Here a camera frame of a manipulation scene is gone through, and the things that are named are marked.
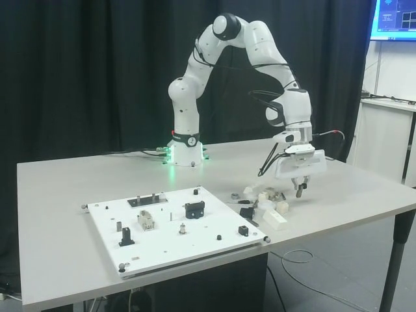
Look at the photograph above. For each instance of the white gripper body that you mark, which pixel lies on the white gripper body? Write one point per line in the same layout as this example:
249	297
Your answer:
302	165

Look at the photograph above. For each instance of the metal square peg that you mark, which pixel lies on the metal square peg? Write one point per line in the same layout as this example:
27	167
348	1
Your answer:
299	193
118	226

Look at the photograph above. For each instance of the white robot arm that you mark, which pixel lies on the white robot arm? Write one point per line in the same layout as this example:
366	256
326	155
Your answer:
260	39

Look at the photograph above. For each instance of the metal round peg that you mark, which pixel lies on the metal round peg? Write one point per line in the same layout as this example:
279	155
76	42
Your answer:
282	195

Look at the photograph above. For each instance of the white long peg holder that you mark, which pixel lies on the white long peg holder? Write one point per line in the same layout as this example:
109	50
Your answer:
274	221

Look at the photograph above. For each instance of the grey metal plug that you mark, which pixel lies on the grey metal plug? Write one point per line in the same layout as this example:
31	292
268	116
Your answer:
274	193

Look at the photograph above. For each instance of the white cube holder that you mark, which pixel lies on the white cube holder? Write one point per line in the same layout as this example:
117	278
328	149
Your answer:
282	207

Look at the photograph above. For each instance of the white small gear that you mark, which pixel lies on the white small gear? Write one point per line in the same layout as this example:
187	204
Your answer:
264	196

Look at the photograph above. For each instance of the black D-SUB plug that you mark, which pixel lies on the black D-SUB plug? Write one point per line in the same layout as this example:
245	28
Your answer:
246	212

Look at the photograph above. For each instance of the metal nut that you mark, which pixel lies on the metal nut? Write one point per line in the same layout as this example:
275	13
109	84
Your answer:
234	196

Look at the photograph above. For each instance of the white cabinet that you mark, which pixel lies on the white cabinet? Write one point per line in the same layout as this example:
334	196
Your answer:
383	139

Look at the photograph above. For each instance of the white task board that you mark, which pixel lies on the white task board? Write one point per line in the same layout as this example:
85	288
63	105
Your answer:
195	240

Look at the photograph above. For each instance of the black table leg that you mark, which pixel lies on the black table leg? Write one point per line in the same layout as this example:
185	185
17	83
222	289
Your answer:
395	260

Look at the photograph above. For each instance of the blue screen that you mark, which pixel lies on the blue screen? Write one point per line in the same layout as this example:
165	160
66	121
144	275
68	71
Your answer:
393	19

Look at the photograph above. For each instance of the black curtain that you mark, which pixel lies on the black curtain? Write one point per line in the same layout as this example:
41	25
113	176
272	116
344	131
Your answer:
65	65

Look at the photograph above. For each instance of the flat white camera plate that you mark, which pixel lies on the flat white camera plate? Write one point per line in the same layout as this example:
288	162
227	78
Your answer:
299	149

